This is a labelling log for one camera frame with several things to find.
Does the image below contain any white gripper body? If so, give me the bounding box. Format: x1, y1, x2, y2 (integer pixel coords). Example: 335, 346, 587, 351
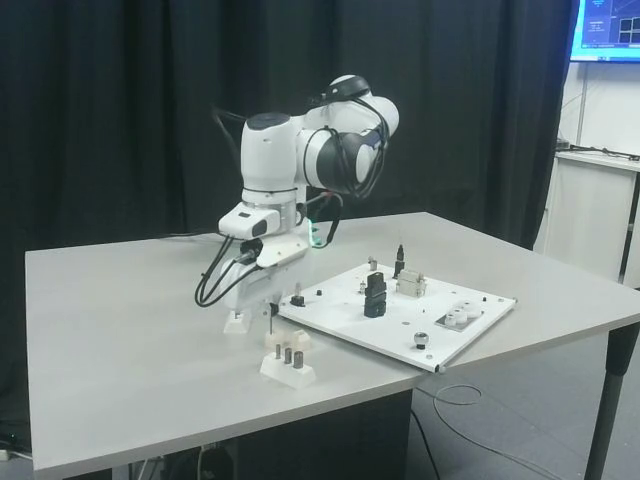
217, 256, 290, 321

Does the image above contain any small white peg holder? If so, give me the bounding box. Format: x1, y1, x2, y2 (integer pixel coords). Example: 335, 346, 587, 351
222, 310, 251, 335

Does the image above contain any white three-peg holder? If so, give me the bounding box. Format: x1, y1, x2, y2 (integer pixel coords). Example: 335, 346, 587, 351
258, 349, 318, 390

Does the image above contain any black D-SUB plug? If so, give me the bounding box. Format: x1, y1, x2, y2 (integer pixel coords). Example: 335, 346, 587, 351
363, 272, 389, 320

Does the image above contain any white task board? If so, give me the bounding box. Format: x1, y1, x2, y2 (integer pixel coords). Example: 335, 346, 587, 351
276, 255, 518, 375

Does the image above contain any grey metal connector housing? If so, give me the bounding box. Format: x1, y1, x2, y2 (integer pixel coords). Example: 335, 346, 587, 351
396, 269, 427, 297

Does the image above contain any black box under table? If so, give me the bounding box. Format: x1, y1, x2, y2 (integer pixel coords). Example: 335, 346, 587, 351
219, 383, 417, 480

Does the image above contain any black curtain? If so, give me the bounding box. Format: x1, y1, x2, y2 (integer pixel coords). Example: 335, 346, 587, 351
0, 0, 589, 451

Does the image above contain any white cabinet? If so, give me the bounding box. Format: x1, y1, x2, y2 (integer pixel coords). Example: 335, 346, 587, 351
542, 148, 640, 290

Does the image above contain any dark table leg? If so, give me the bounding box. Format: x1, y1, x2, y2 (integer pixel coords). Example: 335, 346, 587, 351
583, 327, 632, 480

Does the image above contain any blue screen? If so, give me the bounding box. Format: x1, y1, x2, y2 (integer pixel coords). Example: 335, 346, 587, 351
568, 0, 640, 65

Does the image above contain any black wrist cable bundle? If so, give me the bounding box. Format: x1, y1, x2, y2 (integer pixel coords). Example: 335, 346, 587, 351
193, 233, 264, 308

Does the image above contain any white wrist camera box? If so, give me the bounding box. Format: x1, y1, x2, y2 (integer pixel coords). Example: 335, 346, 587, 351
217, 203, 280, 239

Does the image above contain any black cable on table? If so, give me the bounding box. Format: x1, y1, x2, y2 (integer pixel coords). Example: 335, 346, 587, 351
163, 229, 222, 240

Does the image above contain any black wire with red tag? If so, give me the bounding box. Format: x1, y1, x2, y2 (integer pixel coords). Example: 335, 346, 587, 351
302, 191, 345, 247

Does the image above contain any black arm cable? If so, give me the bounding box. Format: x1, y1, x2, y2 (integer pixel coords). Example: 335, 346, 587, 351
211, 74, 392, 201

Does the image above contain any grey floor cable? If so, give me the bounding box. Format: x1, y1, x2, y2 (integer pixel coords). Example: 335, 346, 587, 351
432, 383, 484, 417

